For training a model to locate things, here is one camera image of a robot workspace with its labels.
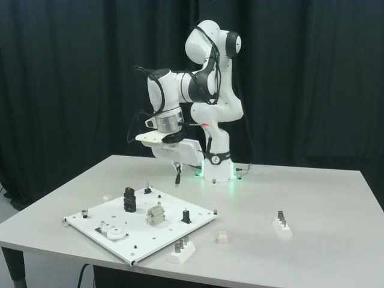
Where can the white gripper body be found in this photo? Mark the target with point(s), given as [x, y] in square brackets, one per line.
[180, 151]

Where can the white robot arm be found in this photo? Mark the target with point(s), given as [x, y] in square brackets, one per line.
[222, 99]

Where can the small white USB holder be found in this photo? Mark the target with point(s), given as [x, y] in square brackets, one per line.
[107, 197]

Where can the flat white mounting plate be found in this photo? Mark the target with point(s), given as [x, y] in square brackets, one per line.
[150, 136]

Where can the clear Ethernet plug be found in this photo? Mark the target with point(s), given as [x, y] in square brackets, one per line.
[147, 184]

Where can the metal waterproof plug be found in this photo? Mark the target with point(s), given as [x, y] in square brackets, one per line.
[156, 215]

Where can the black D-SUB plug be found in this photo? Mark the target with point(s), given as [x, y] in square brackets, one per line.
[129, 201]

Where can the white task board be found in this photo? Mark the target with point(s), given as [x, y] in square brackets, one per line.
[168, 228]

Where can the white cube holder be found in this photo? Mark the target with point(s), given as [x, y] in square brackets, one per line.
[222, 237]

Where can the white round peg holder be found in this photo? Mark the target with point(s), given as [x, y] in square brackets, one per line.
[183, 256]

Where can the white large gear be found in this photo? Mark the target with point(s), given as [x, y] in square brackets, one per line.
[115, 235]

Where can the white medium gear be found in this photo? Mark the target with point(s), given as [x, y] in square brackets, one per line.
[106, 229]

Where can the metal BNC plug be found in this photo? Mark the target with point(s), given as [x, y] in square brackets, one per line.
[85, 214]

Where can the white square peg holder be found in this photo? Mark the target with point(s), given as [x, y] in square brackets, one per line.
[283, 231]

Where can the black curtains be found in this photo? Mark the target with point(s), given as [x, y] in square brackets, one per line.
[45, 60]

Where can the dark table leg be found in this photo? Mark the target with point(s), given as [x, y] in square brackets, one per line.
[13, 267]

